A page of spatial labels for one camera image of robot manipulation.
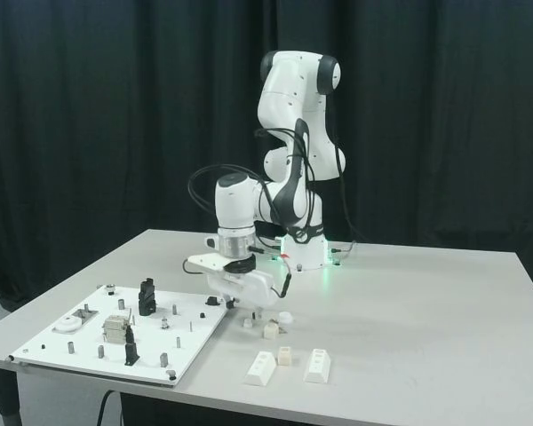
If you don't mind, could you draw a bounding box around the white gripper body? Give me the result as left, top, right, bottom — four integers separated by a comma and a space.
205, 268, 278, 311

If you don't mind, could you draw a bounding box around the white large gear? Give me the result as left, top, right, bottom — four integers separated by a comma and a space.
52, 317, 84, 335

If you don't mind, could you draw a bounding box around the white task board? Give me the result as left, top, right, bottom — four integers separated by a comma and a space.
7, 285, 241, 388

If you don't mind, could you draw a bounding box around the wide white holder with holes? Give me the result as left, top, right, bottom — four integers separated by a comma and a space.
243, 350, 278, 389

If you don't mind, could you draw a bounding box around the narrow white holder with holes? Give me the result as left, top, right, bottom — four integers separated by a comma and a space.
302, 348, 332, 384

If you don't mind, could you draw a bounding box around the black D-SUB plug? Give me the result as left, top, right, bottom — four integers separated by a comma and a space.
137, 276, 156, 317

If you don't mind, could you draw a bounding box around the tall black plug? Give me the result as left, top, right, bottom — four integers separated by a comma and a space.
123, 326, 140, 367

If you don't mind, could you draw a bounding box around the dark table leg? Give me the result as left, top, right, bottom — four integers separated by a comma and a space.
0, 364, 20, 426

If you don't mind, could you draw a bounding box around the black curtain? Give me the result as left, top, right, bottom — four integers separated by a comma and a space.
0, 0, 533, 312

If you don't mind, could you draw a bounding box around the black cable at arm foot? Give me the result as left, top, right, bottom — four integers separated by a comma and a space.
255, 234, 282, 252

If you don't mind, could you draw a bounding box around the grey cable at arm foot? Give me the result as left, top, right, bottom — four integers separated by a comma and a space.
330, 241, 357, 259

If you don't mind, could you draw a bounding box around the black cable bundle on forearm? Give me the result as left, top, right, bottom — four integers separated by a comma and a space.
187, 126, 322, 244

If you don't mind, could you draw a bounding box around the long black arm cable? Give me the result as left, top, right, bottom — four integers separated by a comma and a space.
326, 95, 359, 249

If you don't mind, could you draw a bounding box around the black cable under table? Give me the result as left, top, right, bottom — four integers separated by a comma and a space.
99, 389, 123, 426

